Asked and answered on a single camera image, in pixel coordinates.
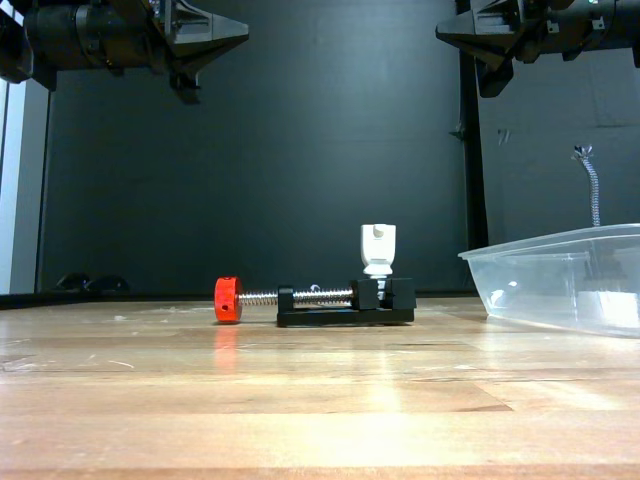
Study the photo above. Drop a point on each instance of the white receptacle socket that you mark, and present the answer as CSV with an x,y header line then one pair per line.
x,y
378,250

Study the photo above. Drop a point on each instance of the black clamp with red knob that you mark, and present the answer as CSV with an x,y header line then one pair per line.
x,y
345,316

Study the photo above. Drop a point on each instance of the clear plastic tub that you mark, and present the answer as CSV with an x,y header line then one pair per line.
x,y
500,280

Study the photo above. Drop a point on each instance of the black curved frame bracket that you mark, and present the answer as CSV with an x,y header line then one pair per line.
x,y
111,283
74,282

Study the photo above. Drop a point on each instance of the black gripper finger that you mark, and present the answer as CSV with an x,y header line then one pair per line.
x,y
482,55
460,30
225,29
210,52

